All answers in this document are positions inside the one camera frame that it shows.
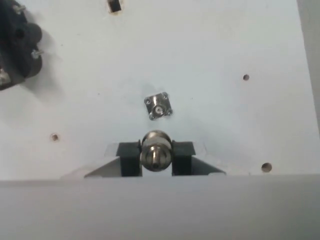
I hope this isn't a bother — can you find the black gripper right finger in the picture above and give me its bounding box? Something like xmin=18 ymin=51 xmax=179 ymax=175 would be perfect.
xmin=171 ymin=141 xmax=227 ymax=177

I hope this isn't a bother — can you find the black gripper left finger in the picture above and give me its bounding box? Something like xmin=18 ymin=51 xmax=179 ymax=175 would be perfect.
xmin=84 ymin=141 xmax=143 ymax=178

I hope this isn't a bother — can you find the metal BNC plug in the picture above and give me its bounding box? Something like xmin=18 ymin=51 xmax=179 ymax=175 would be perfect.
xmin=138 ymin=129 xmax=174 ymax=173

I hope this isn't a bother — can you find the white task board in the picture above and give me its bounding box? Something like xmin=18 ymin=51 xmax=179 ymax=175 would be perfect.
xmin=0 ymin=0 xmax=320 ymax=182

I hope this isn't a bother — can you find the black D-SUB plug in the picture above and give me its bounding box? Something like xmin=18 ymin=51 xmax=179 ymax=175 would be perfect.
xmin=0 ymin=0 xmax=45 ymax=91

